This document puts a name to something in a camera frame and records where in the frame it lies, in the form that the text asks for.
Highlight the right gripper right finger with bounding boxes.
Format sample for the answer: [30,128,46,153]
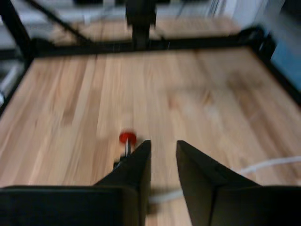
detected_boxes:
[176,140,301,226]

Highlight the black clamp with red knob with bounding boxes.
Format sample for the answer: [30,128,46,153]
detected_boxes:
[113,130,142,170]

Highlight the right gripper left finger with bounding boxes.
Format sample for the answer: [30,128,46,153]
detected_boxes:
[0,140,151,226]

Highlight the black metal table frame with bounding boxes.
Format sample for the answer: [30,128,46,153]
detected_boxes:
[0,0,301,118]

